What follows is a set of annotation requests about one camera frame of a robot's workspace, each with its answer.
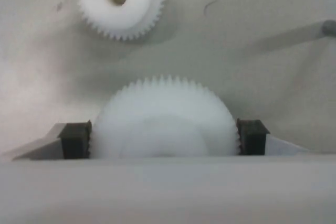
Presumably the white large gear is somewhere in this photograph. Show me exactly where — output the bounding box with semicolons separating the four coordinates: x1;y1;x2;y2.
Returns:
92;74;241;159

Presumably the white medium gear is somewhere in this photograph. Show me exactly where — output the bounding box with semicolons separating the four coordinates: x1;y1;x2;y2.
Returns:
74;0;169;42

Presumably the white task board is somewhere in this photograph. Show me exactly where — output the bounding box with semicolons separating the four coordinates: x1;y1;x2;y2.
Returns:
0;0;336;162

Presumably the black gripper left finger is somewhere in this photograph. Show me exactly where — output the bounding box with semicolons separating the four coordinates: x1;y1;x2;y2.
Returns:
1;119;93;161

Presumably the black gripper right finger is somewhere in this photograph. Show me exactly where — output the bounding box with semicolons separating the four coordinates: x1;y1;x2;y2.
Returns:
235;118;312;156

